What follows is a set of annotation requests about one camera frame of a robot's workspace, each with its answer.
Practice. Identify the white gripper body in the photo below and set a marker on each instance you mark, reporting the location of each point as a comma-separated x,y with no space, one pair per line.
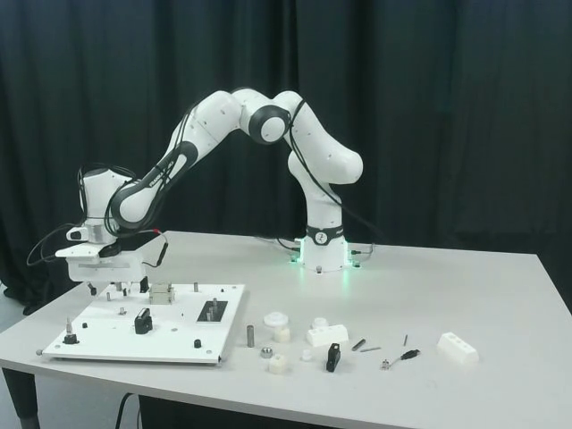
107,273

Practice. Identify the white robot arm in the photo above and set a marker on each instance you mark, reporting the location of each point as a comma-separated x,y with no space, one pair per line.
322,223

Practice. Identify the large metal round peg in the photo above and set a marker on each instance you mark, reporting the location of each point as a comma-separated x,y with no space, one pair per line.
249,336

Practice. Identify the white sloped peg holder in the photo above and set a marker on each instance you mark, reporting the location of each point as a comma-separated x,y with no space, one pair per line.
326,335

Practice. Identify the dark metal peg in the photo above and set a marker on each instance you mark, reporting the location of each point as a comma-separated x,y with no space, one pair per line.
358,346

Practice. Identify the black USB plug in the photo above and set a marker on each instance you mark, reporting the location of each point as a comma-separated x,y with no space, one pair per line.
144,284

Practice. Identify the flat white mounting plate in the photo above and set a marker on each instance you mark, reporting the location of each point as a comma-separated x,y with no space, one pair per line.
76,251

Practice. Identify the thin black rod red tag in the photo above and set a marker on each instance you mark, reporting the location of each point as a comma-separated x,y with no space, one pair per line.
164,252

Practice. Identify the white task board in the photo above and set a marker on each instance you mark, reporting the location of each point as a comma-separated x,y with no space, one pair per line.
170,344

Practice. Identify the black table leg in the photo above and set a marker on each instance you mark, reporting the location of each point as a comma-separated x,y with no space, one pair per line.
18,397

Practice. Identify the black control box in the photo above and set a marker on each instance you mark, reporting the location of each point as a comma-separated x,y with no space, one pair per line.
201,415

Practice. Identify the white large gear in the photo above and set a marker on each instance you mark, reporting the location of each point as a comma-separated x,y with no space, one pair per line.
275,320

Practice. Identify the small white cube holder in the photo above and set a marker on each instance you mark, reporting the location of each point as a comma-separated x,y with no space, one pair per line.
282,334
278,363

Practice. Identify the white medium gear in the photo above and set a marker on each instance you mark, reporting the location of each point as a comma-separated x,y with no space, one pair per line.
319,322

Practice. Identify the black D-SUB plug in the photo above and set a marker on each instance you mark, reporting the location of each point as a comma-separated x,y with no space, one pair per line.
333,357

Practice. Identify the white three-hole holder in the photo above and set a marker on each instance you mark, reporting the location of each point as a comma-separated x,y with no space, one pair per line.
458,347

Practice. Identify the black curtain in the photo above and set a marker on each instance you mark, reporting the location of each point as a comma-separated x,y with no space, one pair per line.
447,111

